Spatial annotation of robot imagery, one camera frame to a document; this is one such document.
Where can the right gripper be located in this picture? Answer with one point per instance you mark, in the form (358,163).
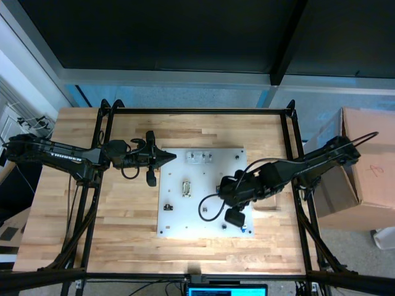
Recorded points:
(239,188)

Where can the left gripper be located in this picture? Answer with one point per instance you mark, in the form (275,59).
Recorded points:
(151,160)

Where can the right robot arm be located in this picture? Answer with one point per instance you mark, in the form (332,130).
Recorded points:
(308,165)

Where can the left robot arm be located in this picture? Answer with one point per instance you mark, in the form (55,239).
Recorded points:
(61,155)

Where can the clear plastic container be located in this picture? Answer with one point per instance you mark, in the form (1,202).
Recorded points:
(275,209)

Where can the blue socket block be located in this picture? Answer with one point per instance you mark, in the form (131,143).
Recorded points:
(218,189)
(244,230)

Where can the clear peg base block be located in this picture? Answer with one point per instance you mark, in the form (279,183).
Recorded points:
(197,161)

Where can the beige many-pin connector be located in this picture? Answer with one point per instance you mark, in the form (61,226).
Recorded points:
(187,189)

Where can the black block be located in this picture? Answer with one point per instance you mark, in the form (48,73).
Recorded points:
(168,207)

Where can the white task board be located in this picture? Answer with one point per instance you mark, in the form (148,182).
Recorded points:
(185,222)

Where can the blue screen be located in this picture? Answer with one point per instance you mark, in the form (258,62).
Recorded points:
(225,291)

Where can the cardboard box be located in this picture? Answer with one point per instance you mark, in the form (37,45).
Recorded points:
(364,172)

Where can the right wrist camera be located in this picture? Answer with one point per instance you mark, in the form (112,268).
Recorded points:
(235,218)

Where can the black frame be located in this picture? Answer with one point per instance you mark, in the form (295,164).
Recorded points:
(102,191)

